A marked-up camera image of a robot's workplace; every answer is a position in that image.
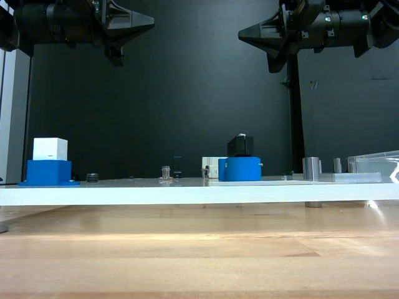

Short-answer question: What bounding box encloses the clear plastic tub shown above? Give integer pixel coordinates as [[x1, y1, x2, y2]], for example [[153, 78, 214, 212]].
[[347, 150, 399, 182]]

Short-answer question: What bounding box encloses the large silver metal cylinder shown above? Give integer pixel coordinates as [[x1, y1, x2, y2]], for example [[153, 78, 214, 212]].
[[302, 156, 322, 181]]

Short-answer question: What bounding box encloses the grey metal peg block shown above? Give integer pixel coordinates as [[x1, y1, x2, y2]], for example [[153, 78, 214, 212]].
[[292, 171, 382, 183]]

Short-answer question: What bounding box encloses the grey frame post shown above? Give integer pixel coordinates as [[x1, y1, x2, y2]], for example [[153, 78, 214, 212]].
[[0, 48, 32, 185]]

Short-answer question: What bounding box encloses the white base board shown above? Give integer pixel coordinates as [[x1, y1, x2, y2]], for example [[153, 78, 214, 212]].
[[0, 176, 399, 207]]

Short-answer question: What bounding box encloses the black block clamp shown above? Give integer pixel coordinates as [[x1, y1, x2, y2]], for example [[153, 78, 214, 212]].
[[227, 133, 254, 157]]

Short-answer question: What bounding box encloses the blue square socket base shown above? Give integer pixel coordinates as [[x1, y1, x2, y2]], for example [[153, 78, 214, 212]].
[[17, 159, 81, 187]]

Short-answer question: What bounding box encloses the blue round holder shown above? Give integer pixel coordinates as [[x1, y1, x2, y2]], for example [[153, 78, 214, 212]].
[[218, 156, 264, 182]]

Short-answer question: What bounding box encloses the white cube block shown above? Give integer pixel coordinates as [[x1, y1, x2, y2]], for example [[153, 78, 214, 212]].
[[32, 137, 69, 162]]

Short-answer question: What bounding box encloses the thin white sheet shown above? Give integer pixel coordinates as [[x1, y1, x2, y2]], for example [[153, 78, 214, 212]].
[[208, 180, 316, 187]]

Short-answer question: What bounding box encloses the black frame post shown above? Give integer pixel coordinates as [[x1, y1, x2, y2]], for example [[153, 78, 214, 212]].
[[282, 51, 306, 176]]

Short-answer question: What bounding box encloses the white connector housing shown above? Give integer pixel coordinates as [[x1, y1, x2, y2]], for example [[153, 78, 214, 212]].
[[201, 156, 221, 179]]

